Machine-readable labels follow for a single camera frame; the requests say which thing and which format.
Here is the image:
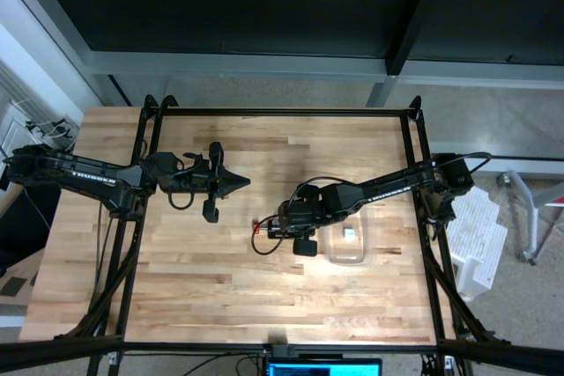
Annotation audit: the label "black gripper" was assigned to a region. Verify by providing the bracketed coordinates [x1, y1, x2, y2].
[278, 184, 322, 257]
[193, 141, 251, 224]

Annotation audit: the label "clear plastic tub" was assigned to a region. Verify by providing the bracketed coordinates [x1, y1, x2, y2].
[319, 208, 376, 269]

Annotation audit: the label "laptop screen with blue edge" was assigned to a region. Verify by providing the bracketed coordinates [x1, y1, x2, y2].
[263, 357, 383, 376]

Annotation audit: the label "white plastic step stool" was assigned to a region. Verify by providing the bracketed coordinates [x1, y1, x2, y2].
[444, 186, 508, 303]

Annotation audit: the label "brown cardboard box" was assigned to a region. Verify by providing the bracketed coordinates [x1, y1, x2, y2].
[0, 247, 45, 306]

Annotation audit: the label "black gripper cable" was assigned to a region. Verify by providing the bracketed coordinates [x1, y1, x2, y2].
[251, 216, 291, 257]
[168, 188, 196, 211]

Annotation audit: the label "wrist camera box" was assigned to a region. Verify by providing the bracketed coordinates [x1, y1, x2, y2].
[141, 151, 180, 190]

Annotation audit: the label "black metal frame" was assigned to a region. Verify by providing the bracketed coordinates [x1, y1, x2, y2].
[0, 93, 564, 376]

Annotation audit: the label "grey metal window frame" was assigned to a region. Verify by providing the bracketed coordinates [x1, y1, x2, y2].
[0, 0, 564, 108]

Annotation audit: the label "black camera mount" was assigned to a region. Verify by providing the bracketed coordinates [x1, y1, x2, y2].
[263, 339, 295, 358]

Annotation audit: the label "black and white cables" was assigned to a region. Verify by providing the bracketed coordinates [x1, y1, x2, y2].
[24, 118, 76, 140]

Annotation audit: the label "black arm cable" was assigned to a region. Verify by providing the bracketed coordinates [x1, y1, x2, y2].
[434, 151, 494, 175]

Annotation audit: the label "black vertical post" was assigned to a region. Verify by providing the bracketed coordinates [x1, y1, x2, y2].
[385, 0, 442, 77]

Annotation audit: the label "grey metal chair frame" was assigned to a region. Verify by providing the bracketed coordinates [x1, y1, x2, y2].
[496, 168, 564, 267]

